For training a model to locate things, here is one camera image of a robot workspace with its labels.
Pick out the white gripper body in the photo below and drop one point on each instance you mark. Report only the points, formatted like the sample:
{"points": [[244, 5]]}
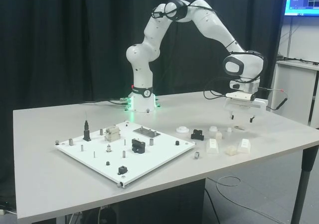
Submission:
{"points": [[259, 107]]}

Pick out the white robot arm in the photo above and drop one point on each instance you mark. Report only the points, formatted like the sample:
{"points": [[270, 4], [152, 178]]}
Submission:
{"points": [[142, 72]]}

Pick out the small flat metal part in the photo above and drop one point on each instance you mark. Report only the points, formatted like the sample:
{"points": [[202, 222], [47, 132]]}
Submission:
{"points": [[239, 127]]}

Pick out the white small gear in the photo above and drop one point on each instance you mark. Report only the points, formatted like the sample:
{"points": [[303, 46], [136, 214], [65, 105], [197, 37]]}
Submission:
{"points": [[228, 130]]}

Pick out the white medium gear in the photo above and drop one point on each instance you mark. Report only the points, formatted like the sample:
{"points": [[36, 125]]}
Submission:
{"points": [[212, 129]]}

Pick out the small white cube holder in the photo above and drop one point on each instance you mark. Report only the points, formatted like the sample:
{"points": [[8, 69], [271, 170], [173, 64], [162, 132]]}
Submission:
{"points": [[218, 136]]}

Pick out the white wedge holder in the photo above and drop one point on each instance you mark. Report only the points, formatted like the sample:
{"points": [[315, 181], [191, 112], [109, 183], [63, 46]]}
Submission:
{"points": [[243, 146], [212, 146]]}

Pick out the cream block holder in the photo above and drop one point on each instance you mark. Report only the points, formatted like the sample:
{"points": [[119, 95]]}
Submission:
{"points": [[231, 151]]}

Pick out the white cabinet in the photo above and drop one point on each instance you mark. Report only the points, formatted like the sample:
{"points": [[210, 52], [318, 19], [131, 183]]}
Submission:
{"points": [[294, 92]]}

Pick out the white large gear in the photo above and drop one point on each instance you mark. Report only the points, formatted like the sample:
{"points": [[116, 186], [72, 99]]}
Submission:
{"points": [[182, 130]]}

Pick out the small metal bolt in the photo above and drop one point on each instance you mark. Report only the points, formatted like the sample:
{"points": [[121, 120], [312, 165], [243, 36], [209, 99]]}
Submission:
{"points": [[197, 155]]}

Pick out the dark table leg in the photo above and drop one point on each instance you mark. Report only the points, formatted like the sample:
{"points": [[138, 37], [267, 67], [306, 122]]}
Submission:
{"points": [[305, 184]]}

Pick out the metal round peg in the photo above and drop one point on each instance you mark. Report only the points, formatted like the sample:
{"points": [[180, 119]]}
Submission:
{"points": [[101, 132], [151, 143]]}

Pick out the white task board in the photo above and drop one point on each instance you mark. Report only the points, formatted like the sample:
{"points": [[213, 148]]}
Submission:
{"points": [[149, 156]]}

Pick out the black connector block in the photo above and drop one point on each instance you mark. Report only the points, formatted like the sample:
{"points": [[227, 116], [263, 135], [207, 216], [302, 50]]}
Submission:
{"points": [[137, 146]]}

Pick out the blue screen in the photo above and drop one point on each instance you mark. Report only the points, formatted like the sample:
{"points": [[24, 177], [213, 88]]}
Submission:
{"points": [[302, 0]]}

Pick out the black box under table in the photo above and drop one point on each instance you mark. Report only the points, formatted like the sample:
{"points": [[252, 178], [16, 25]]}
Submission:
{"points": [[149, 204]]}

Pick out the beige connector block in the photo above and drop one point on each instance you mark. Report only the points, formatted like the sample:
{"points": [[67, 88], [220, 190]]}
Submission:
{"points": [[112, 134]]}

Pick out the metal BNC plug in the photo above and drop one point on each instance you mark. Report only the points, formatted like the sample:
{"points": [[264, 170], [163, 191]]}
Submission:
{"points": [[108, 148]]}

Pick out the metal square peg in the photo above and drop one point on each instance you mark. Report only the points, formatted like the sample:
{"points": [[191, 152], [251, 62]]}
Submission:
{"points": [[71, 142]]}

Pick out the black curtains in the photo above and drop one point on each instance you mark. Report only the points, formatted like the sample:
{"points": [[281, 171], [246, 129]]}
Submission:
{"points": [[49, 34]]}

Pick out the white power strip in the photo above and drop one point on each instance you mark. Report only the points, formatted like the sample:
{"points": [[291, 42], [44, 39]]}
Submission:
{"points": [[2, 211]]}

